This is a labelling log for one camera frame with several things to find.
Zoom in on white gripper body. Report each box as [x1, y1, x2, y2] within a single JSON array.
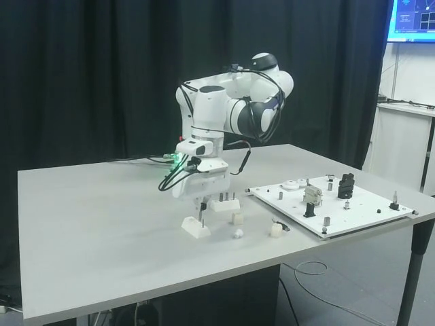
[[171, 168, 232, 202]]

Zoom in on black D-SUB plug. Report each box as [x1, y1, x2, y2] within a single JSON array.
[[337, 173, 355, 200]]

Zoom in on black table leg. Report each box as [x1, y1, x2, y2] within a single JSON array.
[[396, 213, 431, 326]]

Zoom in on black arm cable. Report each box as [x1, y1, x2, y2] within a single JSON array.
[[228, 62, 287, 144]]

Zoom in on blue screen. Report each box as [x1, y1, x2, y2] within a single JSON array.
[[387, 0, 435, 44]]

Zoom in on white square peg holder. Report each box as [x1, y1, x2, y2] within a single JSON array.
[[209, 199, 242, 214]]

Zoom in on black curtain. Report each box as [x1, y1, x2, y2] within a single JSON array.
[[0, 0, 392, 181]]

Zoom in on white round peg holder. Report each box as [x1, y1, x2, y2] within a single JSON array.
[[181, 215, 213, 239]]

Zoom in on black gripper cable bundle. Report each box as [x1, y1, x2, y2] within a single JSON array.
[[157, 153, 201, 193]]

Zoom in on black rod on wire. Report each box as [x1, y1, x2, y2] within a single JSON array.
[[225, 138, 253, 177]]

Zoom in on white cabinet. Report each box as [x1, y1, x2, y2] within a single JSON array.
[[367, 101, 435, 198]]

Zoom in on black base cable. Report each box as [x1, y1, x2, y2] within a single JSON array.
[[107, 154, 177, 168]]

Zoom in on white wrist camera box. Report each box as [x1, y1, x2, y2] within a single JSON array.
[[175, 138, 214, 160]]

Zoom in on grey floor cable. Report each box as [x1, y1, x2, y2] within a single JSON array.
[[281, 260, 404, 326]]

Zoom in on white task board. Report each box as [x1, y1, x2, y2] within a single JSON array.
[[245, 174, 420, 242]]

